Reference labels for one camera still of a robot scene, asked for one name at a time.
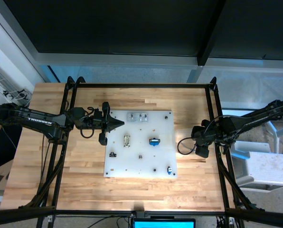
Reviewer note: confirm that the white board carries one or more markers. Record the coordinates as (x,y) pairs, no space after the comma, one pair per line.
(132,166)

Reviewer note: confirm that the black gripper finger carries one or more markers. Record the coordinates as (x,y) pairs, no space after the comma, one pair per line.
(196,141)
(113,126)
(196,131)
(113,120)

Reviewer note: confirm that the white socket on blue mount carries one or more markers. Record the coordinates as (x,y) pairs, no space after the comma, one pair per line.
(169,170)

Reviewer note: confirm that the clear block with metal pins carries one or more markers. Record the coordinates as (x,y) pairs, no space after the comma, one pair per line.
(128,120)

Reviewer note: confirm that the black connector on blue mount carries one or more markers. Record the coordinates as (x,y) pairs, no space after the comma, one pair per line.
(155,141)

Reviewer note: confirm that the small black camera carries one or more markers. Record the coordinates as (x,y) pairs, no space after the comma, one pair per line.
(139,213)

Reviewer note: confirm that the blue laptop screen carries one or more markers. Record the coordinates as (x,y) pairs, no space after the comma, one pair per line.
(163,224)

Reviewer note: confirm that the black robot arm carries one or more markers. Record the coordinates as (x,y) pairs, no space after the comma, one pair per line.
(37,121)
(250,121)

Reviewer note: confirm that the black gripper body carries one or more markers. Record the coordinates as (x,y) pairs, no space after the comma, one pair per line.
(206,136)
(97,122)

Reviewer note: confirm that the grey-white connector housing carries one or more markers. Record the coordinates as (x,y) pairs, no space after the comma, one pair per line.
(126,141)

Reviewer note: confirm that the white power strip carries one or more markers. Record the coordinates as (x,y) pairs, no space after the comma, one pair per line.
(15,95)

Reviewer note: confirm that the white plastic step stool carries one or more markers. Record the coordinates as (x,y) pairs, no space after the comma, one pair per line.
(269,166)

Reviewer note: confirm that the black clamp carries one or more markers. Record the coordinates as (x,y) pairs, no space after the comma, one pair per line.
(112,154)

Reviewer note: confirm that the black aluminium frame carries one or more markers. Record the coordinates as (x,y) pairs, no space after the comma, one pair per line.
(141,85)

